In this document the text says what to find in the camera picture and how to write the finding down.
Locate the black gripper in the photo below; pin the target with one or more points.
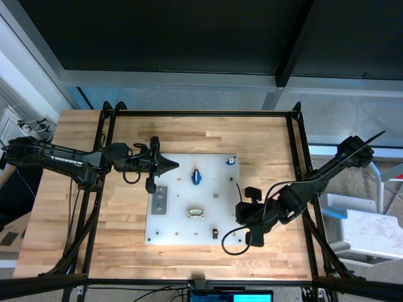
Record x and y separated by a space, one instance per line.
259 220
152 163

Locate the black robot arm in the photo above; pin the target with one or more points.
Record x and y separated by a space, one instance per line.
327 171
63 158

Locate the black USB hub socket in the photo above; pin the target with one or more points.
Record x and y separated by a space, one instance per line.
216 234

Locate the beige connector housing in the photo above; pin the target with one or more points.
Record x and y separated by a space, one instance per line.
196 214

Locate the blue clamp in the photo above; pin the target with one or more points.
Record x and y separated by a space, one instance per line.
192 180

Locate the silver metal bar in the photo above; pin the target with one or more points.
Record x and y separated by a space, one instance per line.
197 176

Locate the grey metal plate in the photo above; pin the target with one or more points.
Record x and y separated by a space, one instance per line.
162 210

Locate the white board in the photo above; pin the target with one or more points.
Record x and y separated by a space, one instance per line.
176 217

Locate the small blue holder white block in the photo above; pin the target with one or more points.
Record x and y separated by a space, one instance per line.
230 161

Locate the screen with blue edge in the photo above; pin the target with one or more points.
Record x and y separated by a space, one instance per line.
245 297

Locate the white step stool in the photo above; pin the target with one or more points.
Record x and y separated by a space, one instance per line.
371 229

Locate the cardboard box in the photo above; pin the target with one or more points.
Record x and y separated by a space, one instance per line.
15 229

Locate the black metal frame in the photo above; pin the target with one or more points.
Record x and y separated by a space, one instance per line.
201 113

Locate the black table-level camera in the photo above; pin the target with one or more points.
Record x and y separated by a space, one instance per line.
201 283

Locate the grey aluminium backdrop frame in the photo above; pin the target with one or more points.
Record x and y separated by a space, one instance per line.
157 78

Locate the white metal chair frame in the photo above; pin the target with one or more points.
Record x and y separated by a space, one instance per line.
379 188

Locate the black backdrop post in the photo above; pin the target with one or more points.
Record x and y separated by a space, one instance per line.
288 69

